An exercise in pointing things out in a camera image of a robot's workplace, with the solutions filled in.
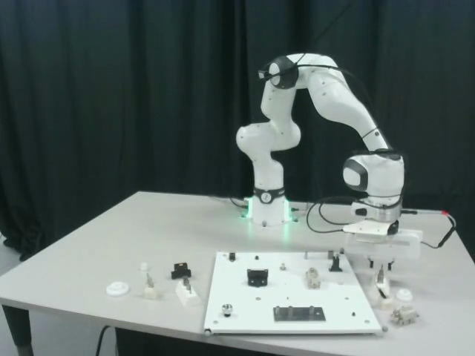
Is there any black table leg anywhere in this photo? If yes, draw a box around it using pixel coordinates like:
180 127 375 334
1 305 31 356

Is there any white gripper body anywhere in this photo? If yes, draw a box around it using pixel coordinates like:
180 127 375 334
343 228 424 262

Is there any white task board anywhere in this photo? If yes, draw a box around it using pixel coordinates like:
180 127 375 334
203 251 385 329

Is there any black looped cable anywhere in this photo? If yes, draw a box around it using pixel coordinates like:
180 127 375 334
305 197 354 235

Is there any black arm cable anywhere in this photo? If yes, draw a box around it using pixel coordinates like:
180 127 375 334
258 51 407 208

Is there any white large gear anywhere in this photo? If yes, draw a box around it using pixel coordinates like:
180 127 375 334
105 281 130 297

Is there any black curtain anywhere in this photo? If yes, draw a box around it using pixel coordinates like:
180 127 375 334
0 0 475 263

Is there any thin black rod red tag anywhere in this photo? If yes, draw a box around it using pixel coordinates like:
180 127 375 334
436 209 459 249

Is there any black hanging cable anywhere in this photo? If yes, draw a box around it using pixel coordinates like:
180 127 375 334
96 325 114 356

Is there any metal waterproof plug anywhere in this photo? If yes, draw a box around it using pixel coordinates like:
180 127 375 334
389 304 421 328

